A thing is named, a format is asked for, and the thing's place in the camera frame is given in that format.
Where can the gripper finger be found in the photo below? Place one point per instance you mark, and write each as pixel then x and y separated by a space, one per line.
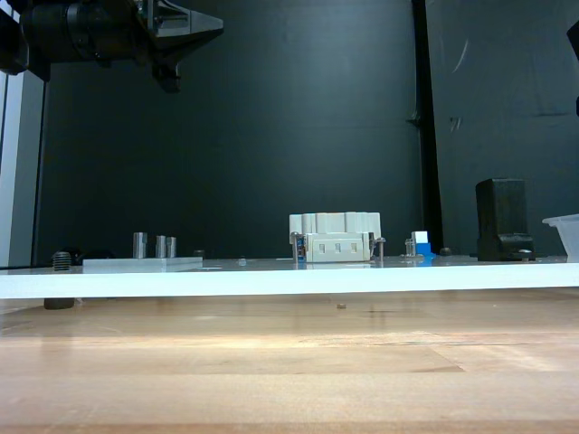
pixel 169 54
pixel 203 25

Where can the wide steel bar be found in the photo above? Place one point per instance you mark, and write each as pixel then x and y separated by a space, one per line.
pixel 140 244

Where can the medium steel bar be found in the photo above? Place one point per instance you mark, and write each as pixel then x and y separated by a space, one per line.
pixel 161 246

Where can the narrow steel bar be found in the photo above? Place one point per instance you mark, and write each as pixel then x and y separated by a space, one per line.
pixel 172 248

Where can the white bar holder plate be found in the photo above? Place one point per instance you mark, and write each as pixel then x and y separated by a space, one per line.
pixel 135 264

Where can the white taskboard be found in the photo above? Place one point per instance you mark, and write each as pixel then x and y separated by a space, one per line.
pixel 271 282

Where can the light grey upright panel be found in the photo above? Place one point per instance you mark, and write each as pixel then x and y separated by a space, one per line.
pixel 18 181

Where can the small black screw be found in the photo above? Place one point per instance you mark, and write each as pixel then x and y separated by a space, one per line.
pixel 447 251
pixel 199 254

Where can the silver pan-head screw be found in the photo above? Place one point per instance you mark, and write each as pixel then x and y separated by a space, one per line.
pixel 381 248
pixel 295 234

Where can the small blue terminal piece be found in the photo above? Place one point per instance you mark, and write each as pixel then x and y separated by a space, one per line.
pixel 300 246

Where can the black ribbed screw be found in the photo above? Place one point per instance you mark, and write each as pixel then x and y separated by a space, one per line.
pixel 61 262

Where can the white ridged connector housing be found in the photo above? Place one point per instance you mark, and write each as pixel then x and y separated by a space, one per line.
pixel 335 222

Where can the white three-window connector block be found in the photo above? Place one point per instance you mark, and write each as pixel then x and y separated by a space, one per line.
pixel 337 248

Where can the black board foot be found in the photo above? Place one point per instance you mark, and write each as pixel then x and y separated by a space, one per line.
pixel 59 304

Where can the small silver standoff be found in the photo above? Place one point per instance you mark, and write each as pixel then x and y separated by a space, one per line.
pixel 410 248

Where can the blue and white connector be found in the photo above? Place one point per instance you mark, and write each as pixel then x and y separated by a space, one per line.
pixel 424 248

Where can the clear plastic tub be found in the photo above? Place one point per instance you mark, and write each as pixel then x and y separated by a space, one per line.
pixel 567 235

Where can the black angled bracket block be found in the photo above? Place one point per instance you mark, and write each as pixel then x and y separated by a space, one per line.
pixel 501 217

